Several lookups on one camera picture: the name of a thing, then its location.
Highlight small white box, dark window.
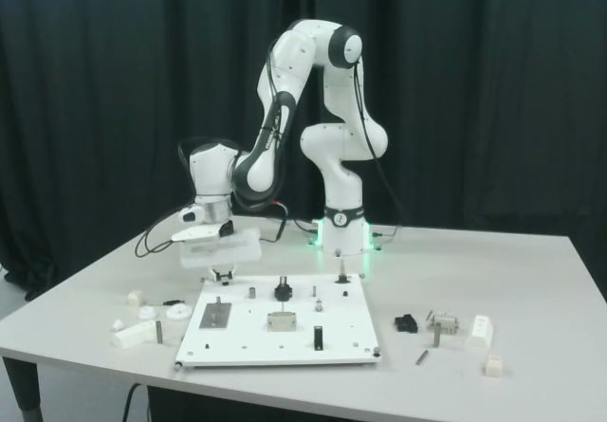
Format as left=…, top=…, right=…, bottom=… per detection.
left=176, top=207, right=204, bottom=227

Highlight black round plug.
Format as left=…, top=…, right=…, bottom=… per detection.
left=273, top=274, right=294, bottom=303

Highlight black curtains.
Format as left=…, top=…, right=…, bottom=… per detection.
left=0, top=0, right=607, bottom=303

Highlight long white holder, square holes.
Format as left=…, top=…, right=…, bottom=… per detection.
left=112, top=321, right=160, bottom=350

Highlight white holder with pegs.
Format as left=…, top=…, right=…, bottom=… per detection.
left=429, top=311, right=464, bottom=336

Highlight white holder with holes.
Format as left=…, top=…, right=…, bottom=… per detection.
left=467, top=315, right=494, bottom=347

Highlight flat white plate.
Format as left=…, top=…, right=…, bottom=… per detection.
left=169, top=225, right=224, bottom=244

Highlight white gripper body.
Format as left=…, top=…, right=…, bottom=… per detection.
left=179, top=228, right=264, bottom=270

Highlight black D-SUB plug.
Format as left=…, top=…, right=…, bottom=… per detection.
left=394, top=314, right=419, bottom=336

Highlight white task board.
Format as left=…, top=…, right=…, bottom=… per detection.
left=173, top=272, right=383, bottom=371

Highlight silver sensor ring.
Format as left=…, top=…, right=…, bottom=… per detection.
left=197, top=201, right=232, bottom=227

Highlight black cable with red tag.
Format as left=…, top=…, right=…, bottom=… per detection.
left=258, top=197, right=290, bottom=243

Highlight dark table leg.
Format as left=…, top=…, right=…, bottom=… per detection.
left=2, top=355, right=39, bottom=422

